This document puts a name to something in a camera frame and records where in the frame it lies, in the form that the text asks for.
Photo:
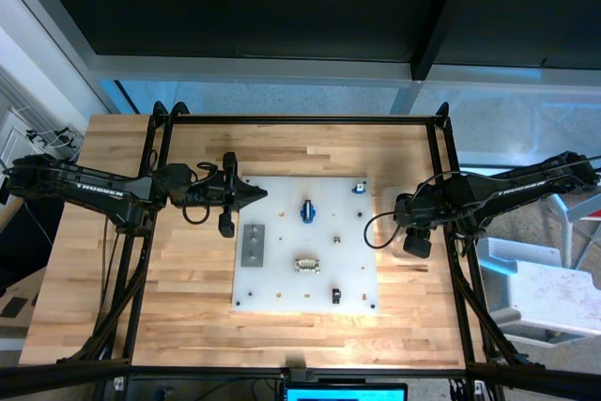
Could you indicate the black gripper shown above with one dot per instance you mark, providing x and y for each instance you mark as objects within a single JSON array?
[
  {"x": 417, "y": 246},
  {"x": 229, "y": 227}
]

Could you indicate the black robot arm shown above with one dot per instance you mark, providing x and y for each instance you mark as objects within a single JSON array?
[
  {"x": 56, "y": 175},
  {"x": 516, "y": 187}
]

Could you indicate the silver metal bar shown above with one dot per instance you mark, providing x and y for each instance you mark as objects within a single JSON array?
[{"x": 308, "y": 209}]

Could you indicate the blue bar holder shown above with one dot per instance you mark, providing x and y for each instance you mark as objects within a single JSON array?
[{"x": 307, "y": 221}]

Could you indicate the clear plastic tub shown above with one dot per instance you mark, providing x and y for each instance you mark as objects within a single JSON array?
[{"x": 389, "y": 201}]

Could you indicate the grey metal plate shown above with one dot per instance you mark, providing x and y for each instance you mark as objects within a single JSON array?
[{"x": 246, "y": 246}]

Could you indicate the white task board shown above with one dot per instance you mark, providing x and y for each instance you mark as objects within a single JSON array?
[{"x": 277, "y": 255}]

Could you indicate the small blue holder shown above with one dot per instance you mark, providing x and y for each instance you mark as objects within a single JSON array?
[{"x": 355, "y": 190}]

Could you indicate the small black clamp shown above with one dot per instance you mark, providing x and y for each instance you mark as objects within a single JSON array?
[{"x": 337, "y": 295}]

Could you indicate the beige connector housing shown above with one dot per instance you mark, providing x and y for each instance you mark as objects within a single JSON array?
[{"x": 307, "y": 266}]

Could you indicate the white step stool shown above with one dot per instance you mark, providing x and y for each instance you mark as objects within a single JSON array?
[{"x": 554, "y": 288}]

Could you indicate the white tubular ladder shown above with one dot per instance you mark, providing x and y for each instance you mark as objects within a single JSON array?
[{"x": 566, "y": 241}]

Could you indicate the laptop with blue screen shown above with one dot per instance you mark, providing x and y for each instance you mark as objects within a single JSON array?
[{"x": 343, "y": 394}]

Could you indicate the light cardboard box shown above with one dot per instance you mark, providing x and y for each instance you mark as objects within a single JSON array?
[{"x": 35, "y": 288}]

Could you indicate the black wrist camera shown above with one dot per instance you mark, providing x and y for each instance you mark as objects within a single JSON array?
[{"x": 400, "y": 215}]

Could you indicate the black aluminium frame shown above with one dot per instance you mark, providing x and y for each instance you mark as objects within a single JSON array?
[{"x": 300, "y": 118}]

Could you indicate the small white frame tag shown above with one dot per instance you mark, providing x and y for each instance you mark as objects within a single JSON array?
[
  {"x": 118, "y": 382},
  {"x": 479, "y": 388}
]

